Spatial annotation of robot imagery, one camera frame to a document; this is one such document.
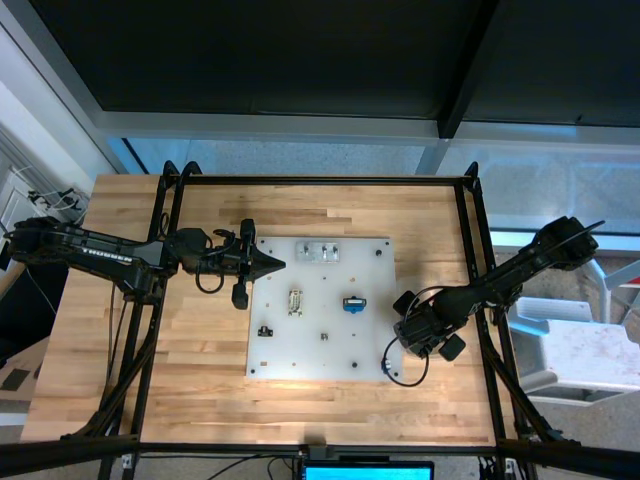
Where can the white metal chair frame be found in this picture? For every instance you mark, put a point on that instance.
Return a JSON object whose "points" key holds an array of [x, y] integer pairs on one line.
{"points": [[602, 295]]}

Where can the small black clamp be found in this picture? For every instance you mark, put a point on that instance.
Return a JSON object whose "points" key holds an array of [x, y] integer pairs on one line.
{"points": [[265, 331]]}

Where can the brown cardboard box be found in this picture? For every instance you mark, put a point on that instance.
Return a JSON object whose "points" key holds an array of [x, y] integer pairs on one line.
{"points": [[30, 360]]}

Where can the small blue white connector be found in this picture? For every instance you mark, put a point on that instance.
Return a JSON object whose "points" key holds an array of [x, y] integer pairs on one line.
{"points": [[385, 369]]}

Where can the white board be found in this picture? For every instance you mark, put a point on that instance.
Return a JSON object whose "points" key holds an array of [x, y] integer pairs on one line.
{"points": [[310, 350]]}

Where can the black aluminium frame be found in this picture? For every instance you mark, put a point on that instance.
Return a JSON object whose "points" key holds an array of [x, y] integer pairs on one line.
{"points": [[320, 181]]}

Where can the white plastic step stool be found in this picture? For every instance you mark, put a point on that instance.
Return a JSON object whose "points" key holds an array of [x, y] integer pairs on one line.
{"points": [[585, 350]]}

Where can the grey rectangular connector housing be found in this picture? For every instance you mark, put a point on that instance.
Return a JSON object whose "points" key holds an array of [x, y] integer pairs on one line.
{"points": [[296, 302]]}

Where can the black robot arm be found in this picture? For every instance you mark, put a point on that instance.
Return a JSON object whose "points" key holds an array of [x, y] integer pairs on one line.
{"points": [[500, 280], [100, 252]]}

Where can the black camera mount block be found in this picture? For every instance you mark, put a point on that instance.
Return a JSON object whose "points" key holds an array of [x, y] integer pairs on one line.
{"points": [[320, 452]]}

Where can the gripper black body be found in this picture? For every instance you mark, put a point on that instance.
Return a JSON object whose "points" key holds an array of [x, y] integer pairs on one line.
{"points": [[420, 330], [230, 261]]}

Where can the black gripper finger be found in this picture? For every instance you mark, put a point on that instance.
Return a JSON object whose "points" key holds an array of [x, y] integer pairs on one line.
{"points": [[265, 259], [265, 270]]}

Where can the laptop screen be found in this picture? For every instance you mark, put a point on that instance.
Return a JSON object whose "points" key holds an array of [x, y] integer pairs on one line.
{"points": [[367, 472]]}

